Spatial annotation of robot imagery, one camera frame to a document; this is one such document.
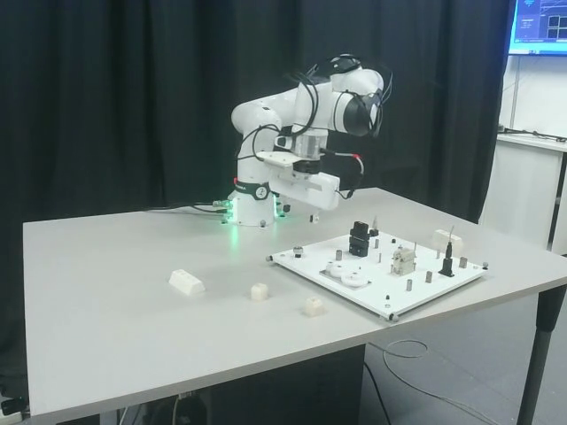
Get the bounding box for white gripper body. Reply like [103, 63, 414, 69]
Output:
[268, 170, 342, 211]

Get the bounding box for flat white mounting plate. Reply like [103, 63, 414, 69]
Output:
[256, 150, 297, 169]

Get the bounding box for black D-SUB plug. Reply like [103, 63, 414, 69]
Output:
[348, 219, 371, 259]

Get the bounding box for white large gear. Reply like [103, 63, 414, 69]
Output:
[340, 272, 369, 289]

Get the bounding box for white task board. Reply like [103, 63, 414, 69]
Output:
[264, 229, 490, 321]

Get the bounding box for beige metal connector block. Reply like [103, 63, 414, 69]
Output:
[389, 246, 417, 278]

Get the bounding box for long white three-hole holder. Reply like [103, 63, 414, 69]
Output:
[167, 268, 207, 297]

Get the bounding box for wide white holder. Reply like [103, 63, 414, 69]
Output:
[430, 228, 464, 251]

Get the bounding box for black curtain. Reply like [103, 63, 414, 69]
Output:
[0, 0, 517, 311]

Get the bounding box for white cabinet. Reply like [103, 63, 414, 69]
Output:
[480, 132, 567, 257]

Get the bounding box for black table leg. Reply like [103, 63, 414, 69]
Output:
[516, 282, 567, 425]

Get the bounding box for blue screen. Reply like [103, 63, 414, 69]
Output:
[508, 0, 567, 57]

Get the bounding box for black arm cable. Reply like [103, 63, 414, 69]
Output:
[241, 53, 394, 163]

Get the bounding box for black base cable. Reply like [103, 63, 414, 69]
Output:
[144, 199, 234, 218]

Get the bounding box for grey floor cable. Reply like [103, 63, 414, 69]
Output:
[365, 338, 528, 413]

